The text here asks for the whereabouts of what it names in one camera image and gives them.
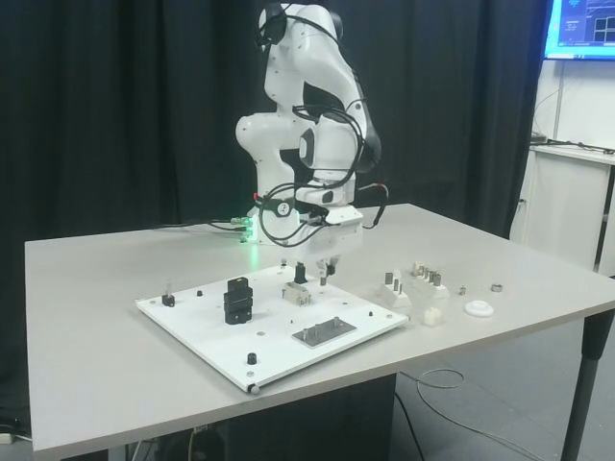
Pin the white square peg holder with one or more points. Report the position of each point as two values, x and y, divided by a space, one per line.
395 295

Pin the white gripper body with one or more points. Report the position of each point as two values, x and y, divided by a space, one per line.
336 240

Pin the white cabinet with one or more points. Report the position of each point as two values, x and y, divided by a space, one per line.
567 201

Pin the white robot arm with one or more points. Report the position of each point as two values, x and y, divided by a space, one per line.
307 96

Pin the black curtain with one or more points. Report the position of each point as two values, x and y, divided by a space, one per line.
120 120

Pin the white task board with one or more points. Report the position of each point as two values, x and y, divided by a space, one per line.
269 326

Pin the small white cube holder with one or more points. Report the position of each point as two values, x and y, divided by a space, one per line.
432 317

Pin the white round peg holder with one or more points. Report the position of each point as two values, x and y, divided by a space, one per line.
432 292

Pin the white plug holder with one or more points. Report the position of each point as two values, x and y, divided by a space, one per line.
418 269

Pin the white large gear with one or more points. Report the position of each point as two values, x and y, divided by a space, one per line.
479 308

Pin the metal square peg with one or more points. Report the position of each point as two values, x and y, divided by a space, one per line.
323 279
399 287
388 279

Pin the dark table leg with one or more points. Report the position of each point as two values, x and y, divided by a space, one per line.
581 384

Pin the blue screen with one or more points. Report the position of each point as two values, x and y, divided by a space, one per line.
581 29

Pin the black D-SUB plug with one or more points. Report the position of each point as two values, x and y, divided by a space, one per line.
238 300

